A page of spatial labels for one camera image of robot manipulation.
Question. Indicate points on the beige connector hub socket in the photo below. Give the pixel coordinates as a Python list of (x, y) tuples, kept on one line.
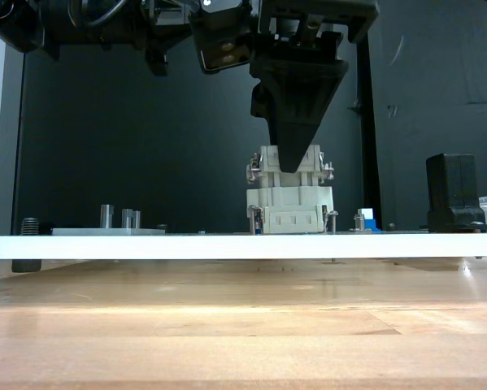
[(292, 221)]

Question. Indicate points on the beige HAN10E connector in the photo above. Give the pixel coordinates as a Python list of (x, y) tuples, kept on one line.
[(267, 158)]

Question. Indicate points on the black frame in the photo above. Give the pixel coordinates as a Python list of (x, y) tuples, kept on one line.
[(369, 142)]

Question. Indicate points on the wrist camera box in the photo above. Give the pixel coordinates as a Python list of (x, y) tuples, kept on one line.
[(214, 36)]

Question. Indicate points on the grey metal plate with pegs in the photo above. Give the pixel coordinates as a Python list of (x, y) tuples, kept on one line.
[(105, 231)]

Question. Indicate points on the small silver connector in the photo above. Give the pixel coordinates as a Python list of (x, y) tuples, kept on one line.
[(359, 223)]

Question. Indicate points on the white board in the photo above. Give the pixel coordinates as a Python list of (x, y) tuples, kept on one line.
[(227, 248)]

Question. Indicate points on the small blue white connector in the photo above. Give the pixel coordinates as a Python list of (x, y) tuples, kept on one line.
[(369, 221)]

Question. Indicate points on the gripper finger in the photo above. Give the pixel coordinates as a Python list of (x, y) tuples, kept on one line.
[(261, 106), (298, 101), (174, 28), (172, 8)]

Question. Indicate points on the black knob screw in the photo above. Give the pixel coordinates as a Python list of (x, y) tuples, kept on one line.
[(391, 226)]

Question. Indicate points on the black connector housing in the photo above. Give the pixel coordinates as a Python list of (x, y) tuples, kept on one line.
[(450, 187)]

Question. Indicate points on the blue clamp connector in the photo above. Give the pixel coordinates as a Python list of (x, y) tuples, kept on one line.
[(258, 225)]

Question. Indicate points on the black threaded screw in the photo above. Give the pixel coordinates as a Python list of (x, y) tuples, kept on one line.
[(29, 226)]

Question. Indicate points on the black board standoff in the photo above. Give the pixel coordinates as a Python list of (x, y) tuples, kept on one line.
[(27, 266)]

